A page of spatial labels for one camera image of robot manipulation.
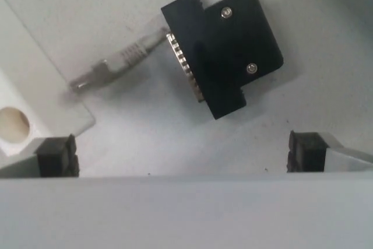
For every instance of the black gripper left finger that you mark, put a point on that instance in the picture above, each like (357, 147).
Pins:
(56, 157)

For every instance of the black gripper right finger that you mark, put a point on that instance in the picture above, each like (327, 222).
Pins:
(306, 152)

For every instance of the grey Ethernet plug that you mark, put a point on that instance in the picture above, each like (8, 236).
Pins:
(128, 53)

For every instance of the white plug holder with holes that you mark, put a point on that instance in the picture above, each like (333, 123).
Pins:
(26, 85)

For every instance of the black D-SUB plug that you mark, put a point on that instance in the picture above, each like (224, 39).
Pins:
(227, 53)

